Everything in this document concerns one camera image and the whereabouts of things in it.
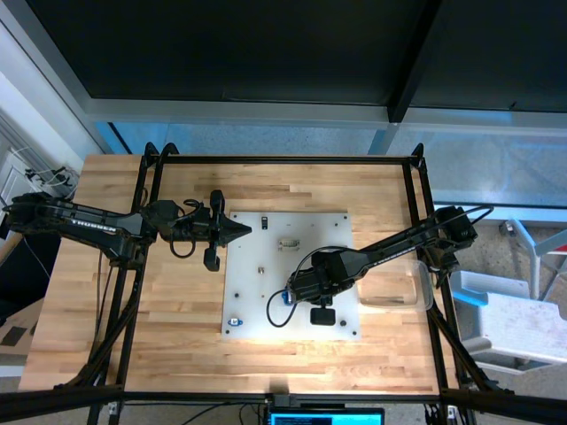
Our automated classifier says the white step stool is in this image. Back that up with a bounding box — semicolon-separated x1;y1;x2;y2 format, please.
450;269;567;376

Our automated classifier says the power strip with cables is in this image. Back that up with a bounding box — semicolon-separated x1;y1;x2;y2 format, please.
24;166;79;189

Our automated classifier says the black window post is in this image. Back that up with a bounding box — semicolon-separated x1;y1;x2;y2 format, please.
386;0;444;124

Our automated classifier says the grey metal chair frame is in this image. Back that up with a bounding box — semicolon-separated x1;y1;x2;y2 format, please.
500;218;567;302

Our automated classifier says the small black camera box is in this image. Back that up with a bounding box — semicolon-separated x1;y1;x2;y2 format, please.
267;384;293;406

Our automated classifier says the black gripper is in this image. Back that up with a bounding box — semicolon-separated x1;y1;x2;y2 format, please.
287;270;337;327
190;189;252;272

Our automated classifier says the laptop screen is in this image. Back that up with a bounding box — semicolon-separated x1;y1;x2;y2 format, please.
263;406;385;425

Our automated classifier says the black aluminium table frame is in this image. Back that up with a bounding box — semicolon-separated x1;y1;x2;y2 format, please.
0;141;567;425

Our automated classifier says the clear plastic tub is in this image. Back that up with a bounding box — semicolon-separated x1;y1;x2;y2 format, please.
357;259;435;312

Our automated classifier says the white taskboard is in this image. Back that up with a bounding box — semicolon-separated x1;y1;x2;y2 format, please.
220;211;363;342

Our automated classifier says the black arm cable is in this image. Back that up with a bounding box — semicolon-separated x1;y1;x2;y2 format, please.
169;197;201;259
266;247;342;329

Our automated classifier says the flat cardboard box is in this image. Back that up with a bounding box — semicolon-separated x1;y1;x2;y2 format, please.
0;298;45;355

